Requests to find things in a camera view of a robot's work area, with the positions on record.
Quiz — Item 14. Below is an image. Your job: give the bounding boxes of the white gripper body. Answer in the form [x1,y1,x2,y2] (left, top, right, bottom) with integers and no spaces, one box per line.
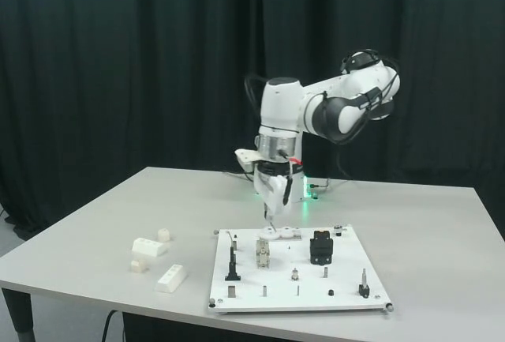
[253,171,287,214]

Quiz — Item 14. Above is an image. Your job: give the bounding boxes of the long white peg holder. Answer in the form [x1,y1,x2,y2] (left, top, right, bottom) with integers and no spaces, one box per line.
[131,236,170,257]
[154,263,189,293]

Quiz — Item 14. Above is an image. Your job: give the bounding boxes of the black rod with red tag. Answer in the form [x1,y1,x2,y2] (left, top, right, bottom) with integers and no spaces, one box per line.
[280,155,304,208]

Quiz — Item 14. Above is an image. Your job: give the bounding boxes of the black D-SUB plug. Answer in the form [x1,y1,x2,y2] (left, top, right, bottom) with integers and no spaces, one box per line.
[309,230,335,266]

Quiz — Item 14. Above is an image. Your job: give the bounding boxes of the white task board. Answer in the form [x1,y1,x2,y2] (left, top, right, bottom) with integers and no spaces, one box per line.
[208,224,395,315]

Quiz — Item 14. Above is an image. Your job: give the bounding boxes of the black USB plug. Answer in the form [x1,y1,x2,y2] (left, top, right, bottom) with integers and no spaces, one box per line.
[223,246,242,282]

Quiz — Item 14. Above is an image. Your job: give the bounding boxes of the metal waterproof plug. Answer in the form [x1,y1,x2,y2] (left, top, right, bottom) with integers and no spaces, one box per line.
[357,269,372,299]

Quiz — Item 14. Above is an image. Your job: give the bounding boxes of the black curtain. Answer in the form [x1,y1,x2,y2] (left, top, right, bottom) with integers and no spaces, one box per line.
[0,0,505,280]

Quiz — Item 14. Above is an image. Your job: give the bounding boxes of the dark grey table leg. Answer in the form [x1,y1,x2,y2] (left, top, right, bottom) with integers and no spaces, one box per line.
[1,287,33,342]

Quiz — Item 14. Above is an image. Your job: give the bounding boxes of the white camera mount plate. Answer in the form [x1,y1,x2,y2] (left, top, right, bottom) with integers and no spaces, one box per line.
[234,148,263,164]

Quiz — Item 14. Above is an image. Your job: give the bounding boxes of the silver flange ring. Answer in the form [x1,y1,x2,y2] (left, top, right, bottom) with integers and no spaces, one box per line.
[255,133,297,161]

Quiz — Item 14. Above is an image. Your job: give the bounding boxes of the black base cable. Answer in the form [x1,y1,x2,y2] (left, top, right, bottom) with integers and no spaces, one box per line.
[314,177,332,201]

